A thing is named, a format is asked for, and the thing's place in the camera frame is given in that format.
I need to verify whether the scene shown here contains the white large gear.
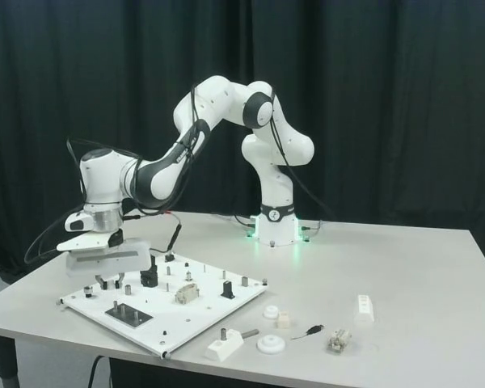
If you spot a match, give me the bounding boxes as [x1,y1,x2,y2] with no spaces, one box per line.
[256,335,288,356]

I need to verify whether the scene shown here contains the black curtains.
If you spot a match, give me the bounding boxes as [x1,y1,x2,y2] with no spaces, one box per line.
[0,0,485,284]

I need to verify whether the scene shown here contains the black D-SUB plug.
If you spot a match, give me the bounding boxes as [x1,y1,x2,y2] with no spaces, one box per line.
[139,262,159,288]

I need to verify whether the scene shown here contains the silver ring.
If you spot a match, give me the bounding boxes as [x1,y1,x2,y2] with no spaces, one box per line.
[89,208,120,234]

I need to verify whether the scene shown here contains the white holder with holes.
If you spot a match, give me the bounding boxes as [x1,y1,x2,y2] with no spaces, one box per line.
[353,293,376,324]

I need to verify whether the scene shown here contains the black USB plug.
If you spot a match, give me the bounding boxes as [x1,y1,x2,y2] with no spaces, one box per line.
[290,323,326,341]

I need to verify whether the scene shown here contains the grey table leg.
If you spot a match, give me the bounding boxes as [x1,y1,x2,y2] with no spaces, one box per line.
[0,333,20,388]

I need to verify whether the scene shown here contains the small cream cube holder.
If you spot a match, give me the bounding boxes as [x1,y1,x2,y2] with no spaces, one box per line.
[275,310,295,329]

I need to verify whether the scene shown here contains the thin black rod on wire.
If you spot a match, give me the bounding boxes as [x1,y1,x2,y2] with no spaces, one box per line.
[161,208,183,259]

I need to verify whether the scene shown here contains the small white sensor box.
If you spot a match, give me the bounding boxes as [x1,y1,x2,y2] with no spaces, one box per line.
[63,209,93,234]

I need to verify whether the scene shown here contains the white peg holder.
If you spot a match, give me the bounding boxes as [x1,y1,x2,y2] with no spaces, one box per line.
[205,329,244,360]

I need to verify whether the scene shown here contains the beige metal waterproof plug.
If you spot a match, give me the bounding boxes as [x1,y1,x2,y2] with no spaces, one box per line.
[327,327,352,356]

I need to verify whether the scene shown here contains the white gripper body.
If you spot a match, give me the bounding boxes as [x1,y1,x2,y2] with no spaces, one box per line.
[65,238,153,284]

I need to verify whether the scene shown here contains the flat white mounting plate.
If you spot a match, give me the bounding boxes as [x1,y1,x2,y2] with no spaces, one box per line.
[56,230,111,252]

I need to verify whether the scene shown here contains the white task board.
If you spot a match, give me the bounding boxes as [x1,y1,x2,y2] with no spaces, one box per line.
[56,258,270,360]

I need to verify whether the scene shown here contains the black cable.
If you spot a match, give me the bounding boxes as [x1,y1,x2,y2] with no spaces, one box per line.
[88,355,111,388]
[266,86,339,223]
[23,136,90,266]
[120,82,211,221]

